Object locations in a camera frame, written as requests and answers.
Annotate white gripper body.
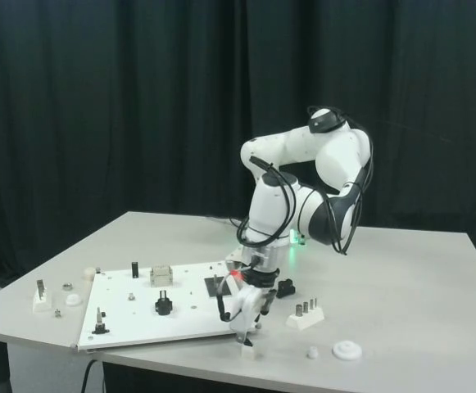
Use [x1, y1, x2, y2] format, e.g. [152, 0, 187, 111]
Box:
[229, 286, 264, 332]

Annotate black D-SUB plug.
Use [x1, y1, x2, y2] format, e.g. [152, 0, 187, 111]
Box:
[276, 277, 296, 297]

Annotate white round peg holder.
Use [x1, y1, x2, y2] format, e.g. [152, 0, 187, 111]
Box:
[285, 309, 325, 330]

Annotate black waterproof plug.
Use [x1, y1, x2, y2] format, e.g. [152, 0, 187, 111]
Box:
[154, 289, 174, 317]

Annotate white task board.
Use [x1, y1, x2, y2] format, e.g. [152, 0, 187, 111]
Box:
[75, 261, 258, 353]

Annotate white large gear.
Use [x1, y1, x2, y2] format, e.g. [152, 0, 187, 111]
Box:
[331, 340, 364, 363]

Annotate white square peg holder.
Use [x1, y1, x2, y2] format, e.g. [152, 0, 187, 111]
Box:
[32, 289, 53, 314]

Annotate black curtain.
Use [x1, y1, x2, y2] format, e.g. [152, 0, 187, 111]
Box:
[0, 0, 476, 287]

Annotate thin black rod on wire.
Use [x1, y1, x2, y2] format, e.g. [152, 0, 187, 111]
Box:
[215, 292, 229, 323]

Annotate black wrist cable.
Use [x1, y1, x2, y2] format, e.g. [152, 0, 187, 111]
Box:
[237, 155, 301, 272]

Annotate black elbow cable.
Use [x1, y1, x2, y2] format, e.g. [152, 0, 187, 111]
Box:
[306, 105, 376, 257]

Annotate black cable under table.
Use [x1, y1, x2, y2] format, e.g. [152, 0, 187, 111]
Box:
[79, 359, 99, 393]

